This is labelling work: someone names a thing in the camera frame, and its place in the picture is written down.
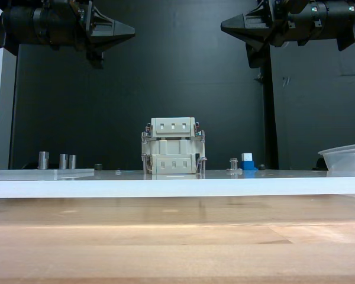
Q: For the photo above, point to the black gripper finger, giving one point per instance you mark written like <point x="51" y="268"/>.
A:
<point x="106" y="23"/>
<point x="248" y="25"/>
<point x="112" y="35"/>
<point x="250" y="39"/>

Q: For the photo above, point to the beige HAN10-E connector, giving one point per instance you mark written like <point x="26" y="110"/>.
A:
<point x="173" y="131"/>

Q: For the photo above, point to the beige connector base housing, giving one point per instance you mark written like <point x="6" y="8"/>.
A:
<point x="168" y="148"/>

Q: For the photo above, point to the white cube plug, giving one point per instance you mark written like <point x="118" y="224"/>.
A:
<point x="247" y="157"/>

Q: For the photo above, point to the small silver socket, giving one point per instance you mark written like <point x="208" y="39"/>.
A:
<point x="233" y="165"/>

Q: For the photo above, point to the black screw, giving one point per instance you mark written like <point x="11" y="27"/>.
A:
<point x="262" y="167"/>
<point x="98" y="167"/>

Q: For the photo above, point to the blue socket base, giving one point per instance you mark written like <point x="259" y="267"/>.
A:
<point x="249" y="168"/>

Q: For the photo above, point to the silver metal peg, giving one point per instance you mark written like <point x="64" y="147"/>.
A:
<point x="43" y="161"/>
<point x="62" y="162"/>
<point x="73" y="162"/>

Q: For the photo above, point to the clear plastic tub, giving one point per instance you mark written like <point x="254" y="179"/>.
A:
<point x="343" y="162"/>

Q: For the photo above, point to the grey metal plate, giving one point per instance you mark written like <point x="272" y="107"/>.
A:
<point x="32" y="174"/>

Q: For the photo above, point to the white board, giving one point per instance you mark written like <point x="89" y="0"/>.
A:
<point x="177" y="186"/>

